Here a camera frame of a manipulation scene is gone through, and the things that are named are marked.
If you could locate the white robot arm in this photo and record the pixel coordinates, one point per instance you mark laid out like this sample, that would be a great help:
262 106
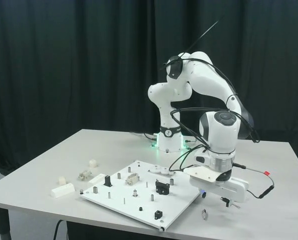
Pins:
213 82

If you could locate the white large gear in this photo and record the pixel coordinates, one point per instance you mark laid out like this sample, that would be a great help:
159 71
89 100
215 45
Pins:
154 169

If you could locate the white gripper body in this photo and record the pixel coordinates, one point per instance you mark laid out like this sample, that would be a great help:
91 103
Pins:
233 191

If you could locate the metal square peg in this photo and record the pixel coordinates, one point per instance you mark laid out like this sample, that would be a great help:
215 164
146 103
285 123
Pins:
128 169
95 189

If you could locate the long white holder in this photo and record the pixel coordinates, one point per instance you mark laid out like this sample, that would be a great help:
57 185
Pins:
63 191
97 178

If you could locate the black cabinet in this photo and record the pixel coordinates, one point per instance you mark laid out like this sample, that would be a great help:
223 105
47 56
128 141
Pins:
108 232

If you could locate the small white holder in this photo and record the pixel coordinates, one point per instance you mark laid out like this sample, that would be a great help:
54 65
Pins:
62 180
93 163

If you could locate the black curtains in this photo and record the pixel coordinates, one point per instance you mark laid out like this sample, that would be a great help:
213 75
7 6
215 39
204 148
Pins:
64 62

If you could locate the metal waterproof plug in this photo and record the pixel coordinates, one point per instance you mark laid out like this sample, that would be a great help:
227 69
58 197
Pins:
84 175

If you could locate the white medium gear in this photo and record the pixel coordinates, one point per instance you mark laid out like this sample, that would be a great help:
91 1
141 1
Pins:
164 171

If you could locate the white task board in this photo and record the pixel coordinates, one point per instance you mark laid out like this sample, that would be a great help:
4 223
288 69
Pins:
138 215

